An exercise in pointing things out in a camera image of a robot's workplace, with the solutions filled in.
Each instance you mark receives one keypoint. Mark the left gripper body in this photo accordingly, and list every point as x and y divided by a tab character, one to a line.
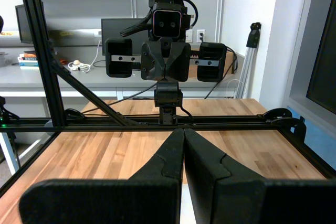
118	48

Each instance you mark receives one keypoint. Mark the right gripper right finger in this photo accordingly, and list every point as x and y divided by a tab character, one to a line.
249	200

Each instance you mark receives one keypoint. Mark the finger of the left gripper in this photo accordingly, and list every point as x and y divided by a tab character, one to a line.
151	64
179	64

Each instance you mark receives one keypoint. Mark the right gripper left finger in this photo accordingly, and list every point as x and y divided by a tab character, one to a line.
105	200

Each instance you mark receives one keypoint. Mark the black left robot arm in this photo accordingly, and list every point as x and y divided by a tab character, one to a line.
168	95

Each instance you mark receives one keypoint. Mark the white taskboard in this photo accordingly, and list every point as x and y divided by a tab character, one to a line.
188	208

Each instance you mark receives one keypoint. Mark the brown box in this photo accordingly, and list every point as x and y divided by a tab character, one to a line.
193	73

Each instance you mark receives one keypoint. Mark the black computer monitor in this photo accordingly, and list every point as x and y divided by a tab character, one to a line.
118	28
21	24

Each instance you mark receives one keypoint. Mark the small orange object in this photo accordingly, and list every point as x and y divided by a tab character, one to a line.
63	61

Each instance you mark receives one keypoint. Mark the grey tripod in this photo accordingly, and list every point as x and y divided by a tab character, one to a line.
253	37

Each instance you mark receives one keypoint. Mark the stack of books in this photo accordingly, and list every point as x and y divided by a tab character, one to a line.
27	61

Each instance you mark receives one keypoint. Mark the black control box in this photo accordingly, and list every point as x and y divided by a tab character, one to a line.
6	113

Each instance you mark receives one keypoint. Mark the white wall outlet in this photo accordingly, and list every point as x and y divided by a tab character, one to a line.
200	36
189	36

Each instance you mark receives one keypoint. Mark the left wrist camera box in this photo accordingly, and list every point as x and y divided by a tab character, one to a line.
167	24

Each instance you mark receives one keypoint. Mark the black aluminium frame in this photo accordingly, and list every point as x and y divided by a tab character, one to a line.
42	51

